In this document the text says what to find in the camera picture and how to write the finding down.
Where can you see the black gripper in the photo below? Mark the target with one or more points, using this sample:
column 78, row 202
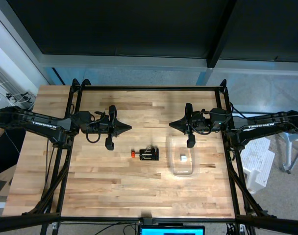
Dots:
column 189, row 126
column 111, row 127

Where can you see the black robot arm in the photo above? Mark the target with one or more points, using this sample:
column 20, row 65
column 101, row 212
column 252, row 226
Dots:
column 41, row 123
column 259, row 126

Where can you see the clear plastic tub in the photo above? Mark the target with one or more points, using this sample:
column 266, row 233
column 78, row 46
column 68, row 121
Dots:
column 171, row 151

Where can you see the small white holder block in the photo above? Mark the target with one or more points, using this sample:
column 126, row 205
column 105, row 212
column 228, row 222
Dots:
column 183, row 157

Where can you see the black clamp with orange knob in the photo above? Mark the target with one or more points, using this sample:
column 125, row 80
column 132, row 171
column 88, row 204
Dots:
column 149, row 157

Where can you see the white foam block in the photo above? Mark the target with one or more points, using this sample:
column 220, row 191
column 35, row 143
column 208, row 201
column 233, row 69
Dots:
column 256, row 159

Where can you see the blue-edged screen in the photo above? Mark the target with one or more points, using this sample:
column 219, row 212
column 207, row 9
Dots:
column 171, row 231

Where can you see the grey metal stand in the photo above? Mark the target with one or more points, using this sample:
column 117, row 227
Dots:
column 288, row 156

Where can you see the cardboard box with black patches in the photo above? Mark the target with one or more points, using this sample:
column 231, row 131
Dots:
column 4, row 176

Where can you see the black metal frame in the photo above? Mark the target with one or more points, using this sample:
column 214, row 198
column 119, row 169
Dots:
column 149, row 88

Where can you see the black curved frame bracket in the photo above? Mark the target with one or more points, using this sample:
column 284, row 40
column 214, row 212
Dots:
column 223, row 80
column 86, row 79
column 74, row 79

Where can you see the small black camera mount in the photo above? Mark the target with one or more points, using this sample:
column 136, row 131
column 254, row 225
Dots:
column 147, row 220

